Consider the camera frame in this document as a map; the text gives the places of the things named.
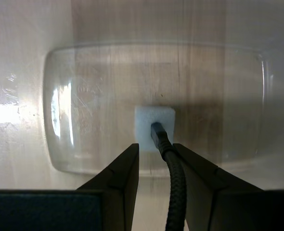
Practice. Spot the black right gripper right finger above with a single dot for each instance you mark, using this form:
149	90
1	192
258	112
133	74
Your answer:
204	187

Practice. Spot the clear plastic tub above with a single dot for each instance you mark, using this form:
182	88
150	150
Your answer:
108	84

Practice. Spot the white foam block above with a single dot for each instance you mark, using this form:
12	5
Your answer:
144	120

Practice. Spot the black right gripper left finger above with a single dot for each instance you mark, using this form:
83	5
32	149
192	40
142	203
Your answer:
122	173

